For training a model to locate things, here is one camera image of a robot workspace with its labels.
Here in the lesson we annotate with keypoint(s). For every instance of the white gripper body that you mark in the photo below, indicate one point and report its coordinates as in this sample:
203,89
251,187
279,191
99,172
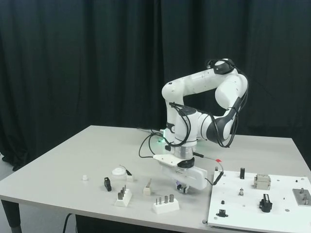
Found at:
187,174

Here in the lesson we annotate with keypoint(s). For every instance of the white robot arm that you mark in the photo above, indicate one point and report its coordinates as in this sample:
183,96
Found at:
192,81

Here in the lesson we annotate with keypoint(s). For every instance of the grey metal bolt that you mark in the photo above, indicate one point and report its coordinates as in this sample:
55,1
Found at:
149,184

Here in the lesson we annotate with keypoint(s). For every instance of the small white bolt holder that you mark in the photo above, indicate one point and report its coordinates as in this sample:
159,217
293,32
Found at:
147,191

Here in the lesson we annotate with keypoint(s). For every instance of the large metal round peg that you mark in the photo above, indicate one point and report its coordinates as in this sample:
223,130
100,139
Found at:
171,197

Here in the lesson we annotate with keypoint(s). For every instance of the medium metal round peg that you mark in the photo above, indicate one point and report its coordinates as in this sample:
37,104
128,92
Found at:
166,199

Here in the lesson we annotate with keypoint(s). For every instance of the white round peg holder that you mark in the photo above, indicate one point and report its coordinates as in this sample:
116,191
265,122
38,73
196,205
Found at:
166,206

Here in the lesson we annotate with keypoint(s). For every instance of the small white plug holder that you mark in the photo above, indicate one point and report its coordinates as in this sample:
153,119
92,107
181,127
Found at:
131,178

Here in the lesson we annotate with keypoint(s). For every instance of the metal BNC plug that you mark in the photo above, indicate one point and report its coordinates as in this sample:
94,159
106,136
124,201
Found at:
241,191

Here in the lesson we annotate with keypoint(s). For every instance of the white square peg holder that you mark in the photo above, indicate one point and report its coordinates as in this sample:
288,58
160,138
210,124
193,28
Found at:
123,201

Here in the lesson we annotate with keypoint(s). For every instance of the white task board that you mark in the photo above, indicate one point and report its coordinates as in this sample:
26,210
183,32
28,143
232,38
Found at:
243,211

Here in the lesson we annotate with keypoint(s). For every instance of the white large gear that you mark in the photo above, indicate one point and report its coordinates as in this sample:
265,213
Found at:
118,172

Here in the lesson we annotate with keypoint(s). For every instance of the black D-SUB plug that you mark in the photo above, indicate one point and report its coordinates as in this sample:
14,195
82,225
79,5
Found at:
107,183

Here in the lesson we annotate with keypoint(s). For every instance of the black waterproof plug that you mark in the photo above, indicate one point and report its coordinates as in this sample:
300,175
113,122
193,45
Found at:
265,204

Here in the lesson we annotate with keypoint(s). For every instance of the white small gear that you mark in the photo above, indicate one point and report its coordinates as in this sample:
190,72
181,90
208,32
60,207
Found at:
84,178

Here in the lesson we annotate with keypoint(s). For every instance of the black curtain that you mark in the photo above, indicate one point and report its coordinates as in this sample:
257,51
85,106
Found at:
73,60

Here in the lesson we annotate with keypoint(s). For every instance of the dark table leg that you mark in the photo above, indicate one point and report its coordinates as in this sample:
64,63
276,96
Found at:
11,214

